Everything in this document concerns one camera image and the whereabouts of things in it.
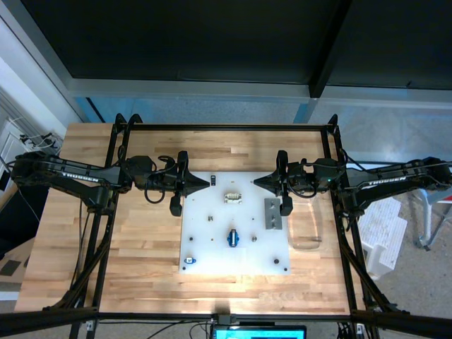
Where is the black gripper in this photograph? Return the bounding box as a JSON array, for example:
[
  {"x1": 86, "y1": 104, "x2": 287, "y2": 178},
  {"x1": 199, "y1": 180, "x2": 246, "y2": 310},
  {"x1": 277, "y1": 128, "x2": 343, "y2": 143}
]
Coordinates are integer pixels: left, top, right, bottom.
[
  {"x1": 145, "y1": 150, "x2": 210, "y2": 217},
  {"x1": 253, "y1": 150, "x2": 318, "y2": 217}
]

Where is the white taskboard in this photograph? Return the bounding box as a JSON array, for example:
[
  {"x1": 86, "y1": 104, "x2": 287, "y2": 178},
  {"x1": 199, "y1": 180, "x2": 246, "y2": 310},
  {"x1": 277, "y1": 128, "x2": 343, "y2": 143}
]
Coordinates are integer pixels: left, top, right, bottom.
[{"x1": 179, "y1": 171, "x2": 292, "y2": 275}]

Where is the grey aluminium block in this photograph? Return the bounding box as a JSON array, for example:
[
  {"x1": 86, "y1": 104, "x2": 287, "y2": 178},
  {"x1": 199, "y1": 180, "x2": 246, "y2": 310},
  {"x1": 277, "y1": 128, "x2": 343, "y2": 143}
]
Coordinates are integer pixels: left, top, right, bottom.
[{"x1": 263, "y1": 197, "x2": 283, "y2": 232}]

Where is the beige multi-pin connector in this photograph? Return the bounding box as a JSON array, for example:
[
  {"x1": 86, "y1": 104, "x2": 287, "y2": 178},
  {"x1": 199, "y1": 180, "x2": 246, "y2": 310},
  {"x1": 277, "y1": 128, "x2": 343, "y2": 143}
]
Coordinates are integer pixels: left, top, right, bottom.
[{"x1": 223, "y1": 191, "x2": 244, "y2": 206}]

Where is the clear plastic tub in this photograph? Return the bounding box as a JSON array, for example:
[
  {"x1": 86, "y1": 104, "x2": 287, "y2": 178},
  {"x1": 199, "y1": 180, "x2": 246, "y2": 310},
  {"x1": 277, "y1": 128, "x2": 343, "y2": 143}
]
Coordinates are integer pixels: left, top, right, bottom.
[{"x1": 287, "y1": 196, "x2": 324, "y2": 252}]

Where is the white plastic step stool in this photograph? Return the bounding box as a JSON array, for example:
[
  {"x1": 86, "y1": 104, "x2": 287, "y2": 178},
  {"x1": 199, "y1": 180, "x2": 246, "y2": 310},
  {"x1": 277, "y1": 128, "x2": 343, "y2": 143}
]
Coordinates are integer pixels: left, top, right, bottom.
[{"x1": 356, "y1": 197, "x2": 409, "y2": 280}]

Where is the laptop screen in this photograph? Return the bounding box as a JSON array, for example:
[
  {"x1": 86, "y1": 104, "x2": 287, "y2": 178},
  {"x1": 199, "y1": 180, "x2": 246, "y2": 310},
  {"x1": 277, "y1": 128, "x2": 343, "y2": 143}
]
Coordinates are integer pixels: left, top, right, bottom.
[{"x1": 210, "y1": 325, "x2": 307, "y2": 339}]

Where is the grey metal stand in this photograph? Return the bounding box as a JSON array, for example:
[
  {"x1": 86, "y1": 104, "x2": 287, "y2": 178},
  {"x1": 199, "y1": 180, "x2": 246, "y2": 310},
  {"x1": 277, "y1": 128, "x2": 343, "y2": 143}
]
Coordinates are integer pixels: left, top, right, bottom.
[{"x1": 409, "y1": 186, "x2": 452, "y2": 252}]

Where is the white desk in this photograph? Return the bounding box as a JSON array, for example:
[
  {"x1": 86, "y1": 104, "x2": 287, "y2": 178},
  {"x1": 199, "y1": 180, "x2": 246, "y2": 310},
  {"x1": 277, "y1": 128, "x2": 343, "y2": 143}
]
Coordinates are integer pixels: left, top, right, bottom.
[{"x1": 0, "y1": 116, "x2": 66, "y2": 174}]

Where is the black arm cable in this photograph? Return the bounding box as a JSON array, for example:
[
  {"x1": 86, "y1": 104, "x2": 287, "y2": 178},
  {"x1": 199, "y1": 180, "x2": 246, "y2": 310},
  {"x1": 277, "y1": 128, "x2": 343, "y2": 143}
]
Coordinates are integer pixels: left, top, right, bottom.
[
  {"x1": 287, "y1": 172, "x2": 319, "y2": 199},
  {"x1": 143, "y1": 185, "x2": 166, "y2": 205}
]

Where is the blue round connector mount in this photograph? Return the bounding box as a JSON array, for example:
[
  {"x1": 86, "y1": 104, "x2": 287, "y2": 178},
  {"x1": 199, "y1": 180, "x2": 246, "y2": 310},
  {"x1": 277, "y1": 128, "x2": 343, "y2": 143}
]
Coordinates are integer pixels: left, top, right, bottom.
[{"x1": 225, "y1": 228, "x2": 242, "y2": 249}]

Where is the black low camera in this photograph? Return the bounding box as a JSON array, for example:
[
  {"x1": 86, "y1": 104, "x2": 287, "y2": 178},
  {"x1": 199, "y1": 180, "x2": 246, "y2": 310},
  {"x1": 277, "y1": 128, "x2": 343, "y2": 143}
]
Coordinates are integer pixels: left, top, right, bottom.
[{"x1": 210, "y1": 309, "x2": 237, "y2": 325}]

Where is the black aluminium frame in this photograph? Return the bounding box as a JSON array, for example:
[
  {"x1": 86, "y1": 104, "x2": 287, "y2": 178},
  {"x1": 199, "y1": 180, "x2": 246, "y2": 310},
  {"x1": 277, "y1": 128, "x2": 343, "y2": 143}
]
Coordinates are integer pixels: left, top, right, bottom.
[{"x1": 0, "y1": 112, "x2": 452, "y2": 339}]

